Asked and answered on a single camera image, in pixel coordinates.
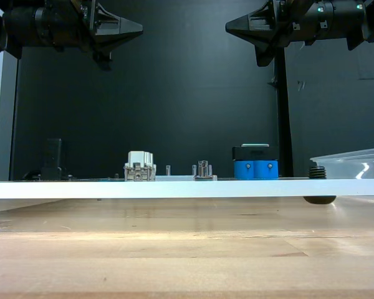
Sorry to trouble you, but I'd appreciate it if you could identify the black threaded stud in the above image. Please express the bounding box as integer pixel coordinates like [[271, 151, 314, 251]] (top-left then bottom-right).
[[309, 166, 328, 179]]

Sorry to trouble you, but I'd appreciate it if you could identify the small silver metal connector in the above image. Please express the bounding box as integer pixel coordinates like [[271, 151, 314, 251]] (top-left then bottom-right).
[[193, 159, 218, 181]]

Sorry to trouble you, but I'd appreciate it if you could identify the clear plastic tub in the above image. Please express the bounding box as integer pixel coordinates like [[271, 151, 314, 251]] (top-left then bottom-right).
[[310, 146, 374, 181]]

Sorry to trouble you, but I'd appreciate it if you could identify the black rubber foot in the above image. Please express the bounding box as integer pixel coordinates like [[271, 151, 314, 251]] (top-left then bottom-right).
[[302, 195, 337, 205]]

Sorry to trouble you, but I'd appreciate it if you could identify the blue and black socket block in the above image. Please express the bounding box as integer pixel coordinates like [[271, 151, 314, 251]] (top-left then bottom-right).
[[231, 143, 280, 181]]

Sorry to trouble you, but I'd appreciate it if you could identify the grey connector housing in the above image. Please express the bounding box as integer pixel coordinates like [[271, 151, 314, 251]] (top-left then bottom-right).
[[123, 151, 158, 182]]

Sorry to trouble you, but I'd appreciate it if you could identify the black vertical post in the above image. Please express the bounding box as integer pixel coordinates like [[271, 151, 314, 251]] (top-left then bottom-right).
[[272, 46, 295, 178]]

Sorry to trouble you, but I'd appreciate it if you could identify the grey window frame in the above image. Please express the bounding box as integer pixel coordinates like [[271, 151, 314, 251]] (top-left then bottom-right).
[[0, 49, 19, 182]]

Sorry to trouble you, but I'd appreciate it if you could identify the white task board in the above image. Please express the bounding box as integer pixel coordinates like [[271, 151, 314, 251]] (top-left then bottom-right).
[[0, 178, 374, 200]]

